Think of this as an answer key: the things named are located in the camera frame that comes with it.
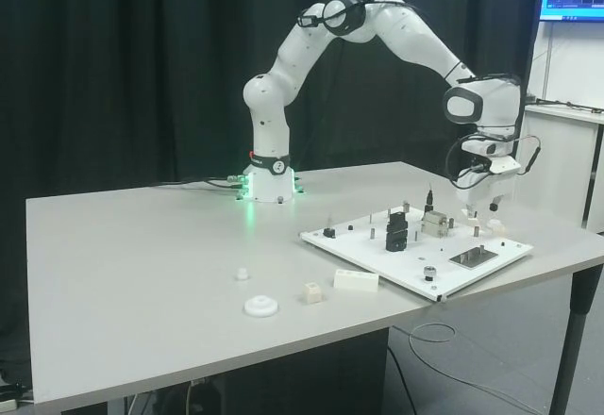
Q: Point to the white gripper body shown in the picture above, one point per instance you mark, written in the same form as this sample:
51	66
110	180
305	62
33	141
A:
481	187

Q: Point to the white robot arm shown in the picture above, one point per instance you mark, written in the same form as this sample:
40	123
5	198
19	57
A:
415	33

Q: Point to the white peg holder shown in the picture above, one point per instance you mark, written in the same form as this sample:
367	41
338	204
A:
471	221

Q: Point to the beige cube holder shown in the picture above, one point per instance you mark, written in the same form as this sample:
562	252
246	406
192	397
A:
496	228
312	292

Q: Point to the grey metal connector housing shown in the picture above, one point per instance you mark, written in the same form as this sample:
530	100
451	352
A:
436	224

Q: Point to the black USB plug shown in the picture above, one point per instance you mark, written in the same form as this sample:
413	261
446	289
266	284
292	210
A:
429	199

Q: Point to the black D-SUB plug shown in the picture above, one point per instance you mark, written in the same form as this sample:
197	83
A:
395	235

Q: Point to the white task board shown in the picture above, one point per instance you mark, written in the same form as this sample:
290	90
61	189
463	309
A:
406	259

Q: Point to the white cabinet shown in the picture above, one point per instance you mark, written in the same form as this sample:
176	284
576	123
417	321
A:
561	160

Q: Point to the long white holder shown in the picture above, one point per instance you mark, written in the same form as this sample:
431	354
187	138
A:
356	280

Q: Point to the black table leg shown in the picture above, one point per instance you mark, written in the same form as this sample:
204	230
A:
573	339

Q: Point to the large white gear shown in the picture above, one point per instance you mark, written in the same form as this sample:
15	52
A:
261	306

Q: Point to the small white gear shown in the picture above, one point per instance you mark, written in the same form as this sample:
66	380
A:
241	274

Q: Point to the black curtains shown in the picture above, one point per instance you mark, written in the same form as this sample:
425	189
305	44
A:
118	56

